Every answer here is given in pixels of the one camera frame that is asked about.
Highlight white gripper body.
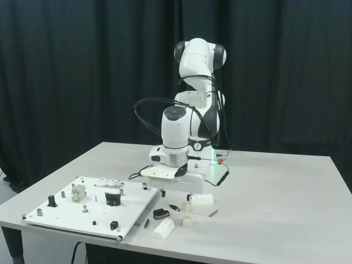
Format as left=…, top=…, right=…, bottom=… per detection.
left=147, top=172, right=206, bottom=194

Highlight grey waterproof plug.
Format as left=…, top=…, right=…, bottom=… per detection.
left=70, top=183, right=84, bottom=197

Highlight white long holder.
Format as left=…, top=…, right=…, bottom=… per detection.
left=152, top=218, right=177, bottom=240
left=191, top=194, right=215, bottom=206

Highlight black D-SUB plug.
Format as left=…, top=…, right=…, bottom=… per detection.
left=153, top=208, right=169, bottom=221

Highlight white task board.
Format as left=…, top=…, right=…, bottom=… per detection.
left=21, top=175, right=162, bottom=243

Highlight black curtains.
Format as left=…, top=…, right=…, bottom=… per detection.
left=0, top=0, right=352, bottom=210

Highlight dark table leg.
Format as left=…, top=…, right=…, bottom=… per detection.
left=0, top=225, right=23, bottom=264

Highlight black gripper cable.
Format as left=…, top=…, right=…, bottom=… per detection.
left=129, top=166, right=150, bottom=181

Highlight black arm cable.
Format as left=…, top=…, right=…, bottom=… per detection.
left=134, top=73, right=232, bottom=155

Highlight black hanging cable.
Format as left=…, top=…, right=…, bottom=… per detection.
left=71, top=241, right=85, bottom=264

